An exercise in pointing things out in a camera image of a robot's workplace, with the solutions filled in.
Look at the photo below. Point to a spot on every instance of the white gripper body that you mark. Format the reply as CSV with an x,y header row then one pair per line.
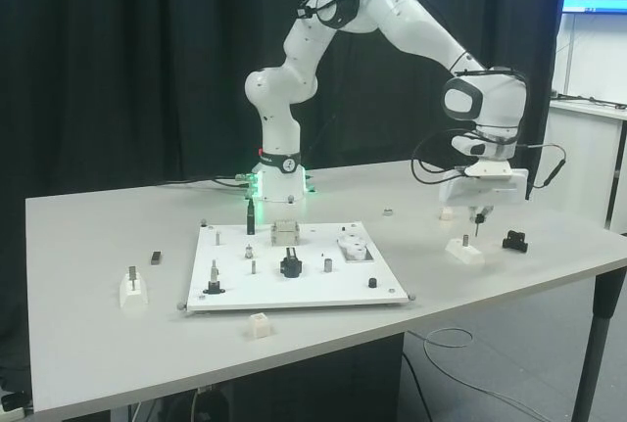
x,y
485,192

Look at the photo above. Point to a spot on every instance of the thin metal round peg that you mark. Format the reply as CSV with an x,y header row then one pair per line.
x,y
476,226

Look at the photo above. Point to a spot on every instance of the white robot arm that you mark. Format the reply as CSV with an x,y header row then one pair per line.
x,y
279,148

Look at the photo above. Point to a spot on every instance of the thick metal round peg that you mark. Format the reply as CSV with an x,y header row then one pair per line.
x,y
327,264
464,241

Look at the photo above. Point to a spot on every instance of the white peg holder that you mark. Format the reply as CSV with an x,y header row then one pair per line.
x,y
465,254
133,302

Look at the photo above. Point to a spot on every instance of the small white holder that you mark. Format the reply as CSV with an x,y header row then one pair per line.
x,y
446,214
258,328

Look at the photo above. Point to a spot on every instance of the black D-SUB plug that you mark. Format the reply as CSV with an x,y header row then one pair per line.
x,y
515,241

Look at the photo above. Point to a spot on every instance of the white small gear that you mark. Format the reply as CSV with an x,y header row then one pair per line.
x,y
362,253

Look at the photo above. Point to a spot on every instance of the white medium gear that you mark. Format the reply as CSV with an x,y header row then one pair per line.
x,y
354,247

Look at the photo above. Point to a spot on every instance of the white large gear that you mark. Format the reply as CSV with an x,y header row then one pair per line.
x,y
348,238

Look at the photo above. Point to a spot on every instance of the black table leg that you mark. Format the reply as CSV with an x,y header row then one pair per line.
x,y
595,343

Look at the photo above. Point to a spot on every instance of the white task board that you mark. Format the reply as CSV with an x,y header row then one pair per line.
x,y
274,295

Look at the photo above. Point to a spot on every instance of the black USB plug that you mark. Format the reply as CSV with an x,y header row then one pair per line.
x,y
250,219

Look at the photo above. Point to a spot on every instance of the small dark metal block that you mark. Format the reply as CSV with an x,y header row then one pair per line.
x,y
156,258

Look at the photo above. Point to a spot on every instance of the black curtain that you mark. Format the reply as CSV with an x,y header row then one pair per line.
x,y
98,50

